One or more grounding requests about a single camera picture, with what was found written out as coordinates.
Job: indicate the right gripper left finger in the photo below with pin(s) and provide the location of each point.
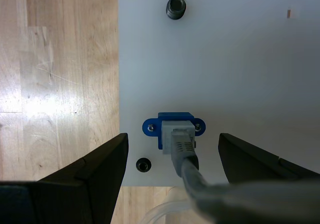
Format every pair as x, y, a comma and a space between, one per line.
75, 191

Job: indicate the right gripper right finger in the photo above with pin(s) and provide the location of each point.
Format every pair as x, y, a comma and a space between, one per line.
245, 161

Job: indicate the clear plastic container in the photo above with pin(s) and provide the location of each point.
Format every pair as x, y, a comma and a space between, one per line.
160, 207

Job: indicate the blue socket block grey jack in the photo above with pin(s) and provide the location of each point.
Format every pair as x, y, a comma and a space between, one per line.
166, 136

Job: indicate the white task board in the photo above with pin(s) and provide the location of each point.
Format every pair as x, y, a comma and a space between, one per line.
225, 71

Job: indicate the black threaded stud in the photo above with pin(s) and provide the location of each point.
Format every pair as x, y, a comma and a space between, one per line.
175, 8

